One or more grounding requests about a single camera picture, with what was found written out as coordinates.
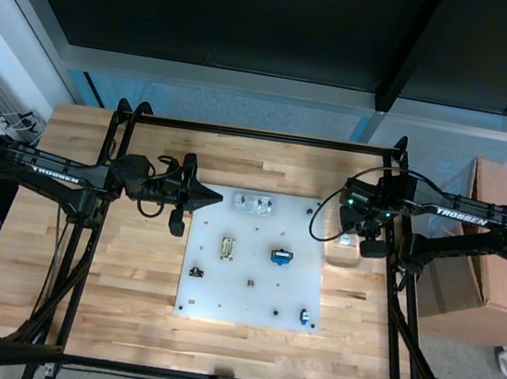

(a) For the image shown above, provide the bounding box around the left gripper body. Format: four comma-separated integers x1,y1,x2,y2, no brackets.
175,151,202,221

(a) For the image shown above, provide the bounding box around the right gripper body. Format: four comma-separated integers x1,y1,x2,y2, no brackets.
337,173,399,245

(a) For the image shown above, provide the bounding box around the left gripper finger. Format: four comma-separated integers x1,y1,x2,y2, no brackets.
192,194,224,218
194,182,227,200

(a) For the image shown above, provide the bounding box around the beige many-pin connector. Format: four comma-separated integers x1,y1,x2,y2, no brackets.
217,235,237,263

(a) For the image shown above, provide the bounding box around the grey metal peg plate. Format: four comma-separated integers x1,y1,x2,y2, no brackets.
231,191,278,219

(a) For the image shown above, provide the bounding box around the clear plastic container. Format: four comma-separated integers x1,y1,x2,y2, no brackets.
322,228,364,271

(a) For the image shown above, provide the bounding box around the white task board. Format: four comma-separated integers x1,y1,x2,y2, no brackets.
173,183,338,336

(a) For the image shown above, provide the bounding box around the large blue socket block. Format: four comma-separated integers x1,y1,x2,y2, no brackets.
269,246,296,269

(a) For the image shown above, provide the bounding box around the cardboard box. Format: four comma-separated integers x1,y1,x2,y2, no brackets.
411,150,507,351

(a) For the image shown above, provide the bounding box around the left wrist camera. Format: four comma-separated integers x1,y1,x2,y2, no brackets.
166,208,188,238

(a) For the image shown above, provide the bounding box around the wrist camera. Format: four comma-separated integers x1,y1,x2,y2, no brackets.
357,237,388,261
166,208,188,238

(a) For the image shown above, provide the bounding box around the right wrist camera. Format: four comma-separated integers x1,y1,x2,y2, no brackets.
357,237,388,261

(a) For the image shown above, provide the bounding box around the black frame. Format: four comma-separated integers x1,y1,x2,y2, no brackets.
0,81,507,379

